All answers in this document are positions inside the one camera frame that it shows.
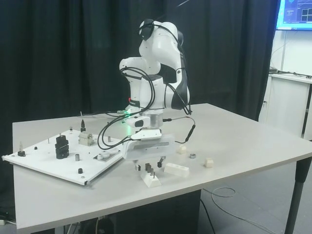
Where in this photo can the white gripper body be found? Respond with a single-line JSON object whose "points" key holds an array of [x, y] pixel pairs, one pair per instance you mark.
{"points": [[151, 151]]}

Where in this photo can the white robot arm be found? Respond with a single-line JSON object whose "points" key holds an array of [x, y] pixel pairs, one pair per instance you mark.
{"points": [[156, 80]]}

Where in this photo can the large metal square peg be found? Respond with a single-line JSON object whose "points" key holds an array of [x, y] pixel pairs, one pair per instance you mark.
{"points": [[148, 167]]}

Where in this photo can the medium metal square peg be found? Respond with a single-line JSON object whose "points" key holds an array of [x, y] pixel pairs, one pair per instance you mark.
{"points": [[151, 170]]}

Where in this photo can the white empty peg holder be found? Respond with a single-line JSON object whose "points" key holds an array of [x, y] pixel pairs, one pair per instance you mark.
{"points": [[176, 170]]}

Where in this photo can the white square peg holder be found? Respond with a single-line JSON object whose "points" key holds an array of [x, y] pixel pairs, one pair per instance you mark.
{"points": [[151, 181]]}

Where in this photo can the large metal round peg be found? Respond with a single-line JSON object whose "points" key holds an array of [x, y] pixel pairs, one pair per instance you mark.
{"points": [[77, 157]]}

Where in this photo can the small metal round peg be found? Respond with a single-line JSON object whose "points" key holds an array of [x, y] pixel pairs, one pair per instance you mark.
{"points": [[71, 129]]}

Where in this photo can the flat white mounting plate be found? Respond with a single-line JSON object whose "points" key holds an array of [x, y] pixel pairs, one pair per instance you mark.
{"points": [[148, 134]]}

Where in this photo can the small white cube holder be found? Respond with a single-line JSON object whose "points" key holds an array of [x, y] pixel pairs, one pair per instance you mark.
{"points": [[209, 163], [182, 150]]}

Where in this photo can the white large gear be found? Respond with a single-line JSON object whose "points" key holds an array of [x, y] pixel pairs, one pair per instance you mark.
{"points": [[114, 152]]}

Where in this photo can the metal bolt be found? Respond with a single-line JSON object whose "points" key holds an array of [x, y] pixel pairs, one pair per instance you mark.
{"points": [[193, 156]]}

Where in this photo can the white medium gear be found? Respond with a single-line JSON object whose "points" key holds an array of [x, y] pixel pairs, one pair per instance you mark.
{"points": [[104, 155]]}

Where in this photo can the black D-SUB plug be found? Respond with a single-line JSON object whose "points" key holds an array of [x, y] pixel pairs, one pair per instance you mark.
{"points": [[62, 147]]}

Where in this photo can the white task board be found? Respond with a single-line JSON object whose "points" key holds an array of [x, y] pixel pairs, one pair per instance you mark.
{"points": [[48, 168]]}

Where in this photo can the clear Ethernet plug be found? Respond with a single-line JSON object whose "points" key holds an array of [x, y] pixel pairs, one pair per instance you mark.
{"points": [[21, 150]]}

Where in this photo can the black curtains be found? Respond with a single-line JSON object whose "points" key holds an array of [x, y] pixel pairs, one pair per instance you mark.
{"points": [[61, 61]]}

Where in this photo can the white cabinet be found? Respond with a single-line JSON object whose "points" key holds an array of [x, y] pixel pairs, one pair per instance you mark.
{"points": [[287, 104]]}

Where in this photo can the dark table leg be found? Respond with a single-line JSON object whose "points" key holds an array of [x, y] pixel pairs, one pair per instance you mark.
{"points": [[298, 195]]}

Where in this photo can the blue screen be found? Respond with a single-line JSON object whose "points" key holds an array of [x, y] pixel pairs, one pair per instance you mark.
{"points": [[296, 14]]}

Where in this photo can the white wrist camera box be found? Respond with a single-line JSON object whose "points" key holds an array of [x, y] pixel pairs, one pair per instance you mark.
{"points": [[139, 122]]}

